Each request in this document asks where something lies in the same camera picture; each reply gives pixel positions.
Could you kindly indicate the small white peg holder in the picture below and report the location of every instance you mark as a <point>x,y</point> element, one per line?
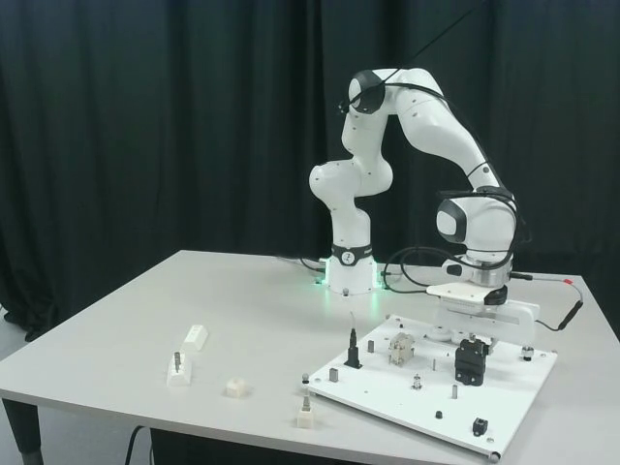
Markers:
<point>306,419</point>

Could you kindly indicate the white holder with holes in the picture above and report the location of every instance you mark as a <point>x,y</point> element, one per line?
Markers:
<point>196,337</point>

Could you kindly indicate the metal square peg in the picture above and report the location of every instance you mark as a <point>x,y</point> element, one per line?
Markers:
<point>306,403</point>
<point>335,376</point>
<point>372,347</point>

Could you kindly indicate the dark table leg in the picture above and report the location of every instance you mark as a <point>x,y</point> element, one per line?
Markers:
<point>21,431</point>

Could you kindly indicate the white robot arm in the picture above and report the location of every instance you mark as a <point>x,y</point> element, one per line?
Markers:
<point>349,227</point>

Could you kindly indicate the white task board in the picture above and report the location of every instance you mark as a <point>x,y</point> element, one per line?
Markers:
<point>402,407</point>

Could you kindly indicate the white large gear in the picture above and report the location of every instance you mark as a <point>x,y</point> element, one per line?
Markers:
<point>438,336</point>

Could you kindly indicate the metal round peg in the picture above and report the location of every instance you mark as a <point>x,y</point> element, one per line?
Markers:
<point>178,362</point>
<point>455,393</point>

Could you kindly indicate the metal BNC plug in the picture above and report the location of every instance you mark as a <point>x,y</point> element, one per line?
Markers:
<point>417,382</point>

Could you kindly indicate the white medium gear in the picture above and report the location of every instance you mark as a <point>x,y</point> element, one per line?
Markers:
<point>457,339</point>

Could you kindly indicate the small white cube holder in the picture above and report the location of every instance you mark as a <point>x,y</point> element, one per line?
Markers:
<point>236,387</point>

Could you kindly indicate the black curtain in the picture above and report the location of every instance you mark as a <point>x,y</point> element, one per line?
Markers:
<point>97,97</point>

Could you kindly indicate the black D-SUB plug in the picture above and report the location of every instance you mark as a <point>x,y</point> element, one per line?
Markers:
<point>470,363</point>

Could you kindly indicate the metal waterproof plug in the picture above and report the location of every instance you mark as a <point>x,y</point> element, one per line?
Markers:
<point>527,353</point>

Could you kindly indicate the small white camera box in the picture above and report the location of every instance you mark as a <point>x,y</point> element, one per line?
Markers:
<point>455,269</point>

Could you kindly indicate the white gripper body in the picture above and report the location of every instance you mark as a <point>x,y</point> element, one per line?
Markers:
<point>504,319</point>

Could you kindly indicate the flat white mounting plate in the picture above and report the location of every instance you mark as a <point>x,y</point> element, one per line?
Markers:
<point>455,293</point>

